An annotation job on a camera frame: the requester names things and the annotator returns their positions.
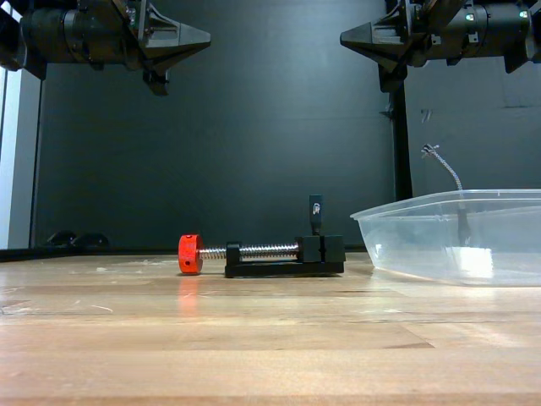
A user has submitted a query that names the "USB-C connector with braided cable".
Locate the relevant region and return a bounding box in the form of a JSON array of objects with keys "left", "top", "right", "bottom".
[{"left": 420, "top": 143, "right": 473, "bottom": 249}]

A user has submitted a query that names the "small white paper label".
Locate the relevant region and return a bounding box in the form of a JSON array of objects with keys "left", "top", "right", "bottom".
[{"left": 452, "top": 246, "right": 494, "bottom": 278}]

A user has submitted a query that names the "clear plastic tub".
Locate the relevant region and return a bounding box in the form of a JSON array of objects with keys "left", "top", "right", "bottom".
[{"left": 349, "top": 189, "right": 541, "bottom": 288}]

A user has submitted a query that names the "black USB-C socket adapter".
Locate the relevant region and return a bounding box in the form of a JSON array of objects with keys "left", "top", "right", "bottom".
[{"left": 308, "top": 194, "right": 325, "bottom": 237}]

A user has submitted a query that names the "black clamp with red knob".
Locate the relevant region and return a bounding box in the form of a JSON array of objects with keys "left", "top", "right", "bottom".
[{"left": 177, "top": 233, "right": 347, "bottom": 279}]

